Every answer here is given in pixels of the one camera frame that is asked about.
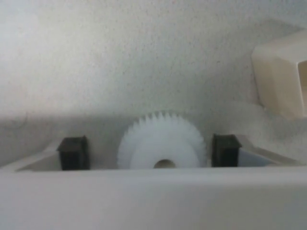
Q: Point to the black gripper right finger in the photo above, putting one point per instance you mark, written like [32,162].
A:
[225,151]

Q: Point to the white medium gear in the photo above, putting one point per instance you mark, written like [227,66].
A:
[161,143]

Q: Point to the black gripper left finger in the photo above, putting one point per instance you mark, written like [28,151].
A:
[73,153]

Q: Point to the small white cube holder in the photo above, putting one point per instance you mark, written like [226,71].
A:
[278,76]

